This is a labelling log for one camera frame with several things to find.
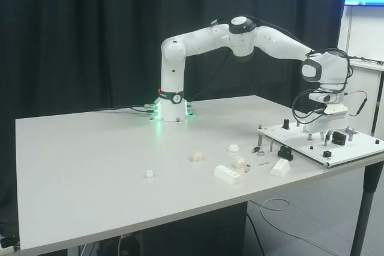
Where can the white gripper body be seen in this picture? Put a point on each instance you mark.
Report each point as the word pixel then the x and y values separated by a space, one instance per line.
pixel 327 122

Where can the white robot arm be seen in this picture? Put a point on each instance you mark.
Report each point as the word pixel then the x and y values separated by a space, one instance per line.
pixel 172 73

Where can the thin metal round peg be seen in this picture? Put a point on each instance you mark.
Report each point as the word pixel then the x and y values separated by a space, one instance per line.
pixel 263 164

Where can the cream cube peg holder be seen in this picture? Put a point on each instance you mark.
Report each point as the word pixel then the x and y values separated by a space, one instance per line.
pixel 239 162
pixel 196 156

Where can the short metal bolt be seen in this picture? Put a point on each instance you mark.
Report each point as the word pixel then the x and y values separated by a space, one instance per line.
pixel 309 137

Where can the white task board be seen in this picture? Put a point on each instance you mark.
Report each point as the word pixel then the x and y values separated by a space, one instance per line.
pixel 345 151

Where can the black D-SUB plug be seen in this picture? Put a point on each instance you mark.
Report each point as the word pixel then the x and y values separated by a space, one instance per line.
pixel 285 152

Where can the black upright plug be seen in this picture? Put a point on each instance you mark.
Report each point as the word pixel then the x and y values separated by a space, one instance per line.
pixel 285 123

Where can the white wedge holder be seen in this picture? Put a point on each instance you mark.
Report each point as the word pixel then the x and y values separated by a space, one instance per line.
pixel 280 168

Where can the white cabinet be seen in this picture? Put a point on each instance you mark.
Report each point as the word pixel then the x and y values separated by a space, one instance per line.
pixel 366 82

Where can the metal BNC plug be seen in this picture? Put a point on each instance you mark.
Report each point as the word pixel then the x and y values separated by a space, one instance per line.
pixel 260 153

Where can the small black round plug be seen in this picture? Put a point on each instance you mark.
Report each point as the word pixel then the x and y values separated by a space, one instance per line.
pixel 255 149

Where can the black table leg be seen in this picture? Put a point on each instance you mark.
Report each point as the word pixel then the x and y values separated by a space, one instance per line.
pixel 367 208

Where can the small grey plug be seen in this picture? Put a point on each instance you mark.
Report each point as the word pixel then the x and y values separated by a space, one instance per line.
pixel 247 168

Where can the white medium gear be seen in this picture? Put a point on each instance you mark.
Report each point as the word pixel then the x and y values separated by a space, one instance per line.
pixel 233 148

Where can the white long holder with holes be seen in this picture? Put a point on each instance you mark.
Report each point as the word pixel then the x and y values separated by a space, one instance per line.
pixel 228 175

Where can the black box under table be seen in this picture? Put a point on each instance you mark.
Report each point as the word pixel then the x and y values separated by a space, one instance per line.
pixel 195 232

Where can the white small gear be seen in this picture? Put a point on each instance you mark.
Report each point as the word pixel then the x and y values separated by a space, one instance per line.
pixel 148 174

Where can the black curtains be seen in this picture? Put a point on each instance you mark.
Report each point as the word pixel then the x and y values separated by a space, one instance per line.
pixel 75 28

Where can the white power strip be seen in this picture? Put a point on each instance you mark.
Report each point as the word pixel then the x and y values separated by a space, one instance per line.
pixel 6 244

